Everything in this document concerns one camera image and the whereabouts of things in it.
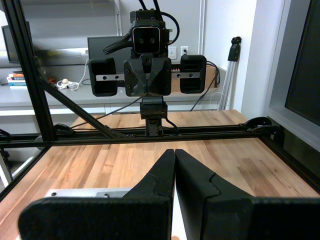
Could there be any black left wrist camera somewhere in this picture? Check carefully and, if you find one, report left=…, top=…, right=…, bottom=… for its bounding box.
left=130, top=19, right=167, bottom=58

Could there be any silver wall shelf rail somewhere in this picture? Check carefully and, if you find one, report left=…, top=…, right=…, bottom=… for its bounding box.
left=113, top=0, right=124, bottom=37

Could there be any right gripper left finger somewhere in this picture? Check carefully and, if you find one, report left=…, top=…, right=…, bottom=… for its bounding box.
left=18, top=149, right=176, bottom=240

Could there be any white coiled cable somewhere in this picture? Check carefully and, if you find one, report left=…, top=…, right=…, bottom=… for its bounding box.
left=56, top=59, right=90, bottom=91

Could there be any brown cardboard box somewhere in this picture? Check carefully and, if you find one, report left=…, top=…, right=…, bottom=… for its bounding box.
left=170, top=65, right=219, bottom=95

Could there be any stack of books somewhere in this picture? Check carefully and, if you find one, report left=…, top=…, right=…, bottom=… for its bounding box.
left=6, top=71, right=27, bottom=88

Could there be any black computer monitor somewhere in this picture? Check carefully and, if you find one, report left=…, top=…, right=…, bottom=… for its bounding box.
left=0, top=21, right=32, bottom=64
left=87, top=36, right=134, bottom=67

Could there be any black aluminium frame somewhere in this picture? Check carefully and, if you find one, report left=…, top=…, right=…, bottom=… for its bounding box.
left=0, top=0, right=320, bottom=204

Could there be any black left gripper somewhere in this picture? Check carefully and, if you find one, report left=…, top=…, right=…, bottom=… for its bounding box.
left=88, top=54, right=208, bottom=97

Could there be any silver tripod with black cap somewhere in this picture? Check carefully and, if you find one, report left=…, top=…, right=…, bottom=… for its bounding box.
left=219, top=36, right=243, bottom=111

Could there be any grey aluminium partition frame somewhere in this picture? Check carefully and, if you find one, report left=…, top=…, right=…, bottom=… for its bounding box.
left=264, top=0, right=320, bottom=151

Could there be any grey metal plate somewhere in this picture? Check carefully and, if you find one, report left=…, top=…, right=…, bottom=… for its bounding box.
left=96, top=191, right=132, bottom=200

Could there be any black short arm cable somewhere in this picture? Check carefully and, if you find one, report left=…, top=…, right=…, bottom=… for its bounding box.
left=159, top=10, right=181, bottom=44

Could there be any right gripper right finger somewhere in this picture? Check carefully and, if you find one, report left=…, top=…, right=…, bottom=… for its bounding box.
left=175, top=149, right=320, bottom=240

